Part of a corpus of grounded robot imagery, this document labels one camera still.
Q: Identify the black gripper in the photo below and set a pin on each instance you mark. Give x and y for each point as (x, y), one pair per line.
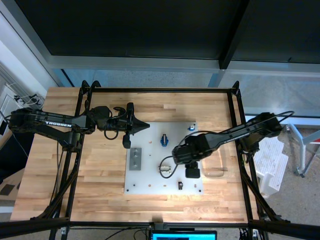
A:
(130, 125)
(192, 164)

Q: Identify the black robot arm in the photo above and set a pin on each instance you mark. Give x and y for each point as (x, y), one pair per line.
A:
(225, 136)
(60, 122)

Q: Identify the beige hub connector base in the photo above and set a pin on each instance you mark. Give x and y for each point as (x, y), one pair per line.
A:
(165, 169)

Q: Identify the small blue white connector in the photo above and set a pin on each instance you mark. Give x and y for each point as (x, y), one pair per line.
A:
(191, 127)

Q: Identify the black socket housing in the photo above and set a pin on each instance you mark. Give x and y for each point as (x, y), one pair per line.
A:
(180, 185)

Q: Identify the clear plastic tub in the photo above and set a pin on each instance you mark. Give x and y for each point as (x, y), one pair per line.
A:
(215, 175)

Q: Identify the blue clamp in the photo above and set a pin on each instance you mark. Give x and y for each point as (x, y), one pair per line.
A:
(164, 142)

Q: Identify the grey metal plate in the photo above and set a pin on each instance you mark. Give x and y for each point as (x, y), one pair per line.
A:
(135, 160)

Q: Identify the white mounting board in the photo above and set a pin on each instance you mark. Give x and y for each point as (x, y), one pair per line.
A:
(150, 180)

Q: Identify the blue laptop screen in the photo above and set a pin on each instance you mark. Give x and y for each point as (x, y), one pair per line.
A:
(182, 236)

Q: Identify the white moulded packaging tray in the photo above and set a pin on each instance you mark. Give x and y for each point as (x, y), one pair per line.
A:
(272, 160)

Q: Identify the grey metal stand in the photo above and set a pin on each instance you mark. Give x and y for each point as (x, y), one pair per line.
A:
(302, 160)

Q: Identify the large black case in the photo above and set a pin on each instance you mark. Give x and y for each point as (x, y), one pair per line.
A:
(10, 155)

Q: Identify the white cabinet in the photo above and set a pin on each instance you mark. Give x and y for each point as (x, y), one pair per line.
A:
(7, 105)

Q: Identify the brown cardboard box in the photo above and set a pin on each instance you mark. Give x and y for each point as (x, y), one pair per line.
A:
(12, 178)

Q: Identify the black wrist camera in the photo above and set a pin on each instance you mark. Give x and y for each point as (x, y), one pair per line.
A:
(192, 173)

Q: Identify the black metal frame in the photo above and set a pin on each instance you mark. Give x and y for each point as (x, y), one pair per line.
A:
(160, 90)

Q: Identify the small black table camera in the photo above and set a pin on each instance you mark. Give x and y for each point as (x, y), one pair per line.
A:
(160, 226)

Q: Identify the silver corner bracket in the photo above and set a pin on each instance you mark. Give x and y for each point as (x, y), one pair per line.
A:
(255, 233)
(64, 230)

